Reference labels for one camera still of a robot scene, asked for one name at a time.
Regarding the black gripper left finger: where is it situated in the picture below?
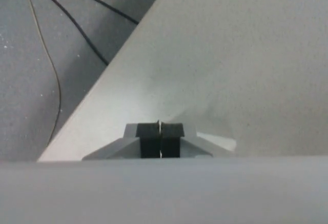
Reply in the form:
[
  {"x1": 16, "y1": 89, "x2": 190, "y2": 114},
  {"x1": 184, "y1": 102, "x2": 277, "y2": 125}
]
[{"x1": 81, "y1": 120, "x2": 161, "y2": 160}]

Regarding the black cable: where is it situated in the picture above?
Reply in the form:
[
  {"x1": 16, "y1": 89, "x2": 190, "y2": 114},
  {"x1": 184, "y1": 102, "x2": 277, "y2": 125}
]
[
  {"x1": 29, "y1": 0, "x2": 109, "y2": 66},
  {"x1": 55, "y1": 0, "x2": 139, "y2": 25}
]

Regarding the thin pale wire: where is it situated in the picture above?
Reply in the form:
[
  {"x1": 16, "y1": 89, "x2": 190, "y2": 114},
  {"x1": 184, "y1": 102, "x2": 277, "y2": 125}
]
[{"x1": 17, "y1": 0, "x2": 62, "y2": 145}]

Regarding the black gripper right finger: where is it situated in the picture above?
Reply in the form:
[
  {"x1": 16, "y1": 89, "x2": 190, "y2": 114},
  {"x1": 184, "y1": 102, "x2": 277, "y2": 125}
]
[{"x1": 159, "y1": 121, "x2": 214, "y2": 159}]

